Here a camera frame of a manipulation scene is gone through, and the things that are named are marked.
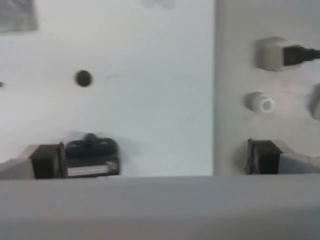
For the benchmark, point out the white task board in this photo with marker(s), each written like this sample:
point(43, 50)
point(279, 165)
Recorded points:
point(140, 87)

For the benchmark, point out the white round holder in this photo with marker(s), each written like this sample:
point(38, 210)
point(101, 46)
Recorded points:
point(258, 103)

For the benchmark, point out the white USB plug holder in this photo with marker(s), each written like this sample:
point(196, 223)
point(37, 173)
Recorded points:
point(268, 53)

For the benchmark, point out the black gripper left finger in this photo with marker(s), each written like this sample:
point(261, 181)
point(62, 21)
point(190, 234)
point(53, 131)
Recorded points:
point(46, 165)

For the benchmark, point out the black USB plug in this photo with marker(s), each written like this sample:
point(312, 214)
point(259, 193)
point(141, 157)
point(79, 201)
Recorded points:
point(300, 55)

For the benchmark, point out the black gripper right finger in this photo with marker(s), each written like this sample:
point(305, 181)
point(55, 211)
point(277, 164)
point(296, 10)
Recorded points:
point(262, 160)

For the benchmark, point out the black D-SUB plug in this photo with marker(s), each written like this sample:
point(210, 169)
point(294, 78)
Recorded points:
point(92, 160)

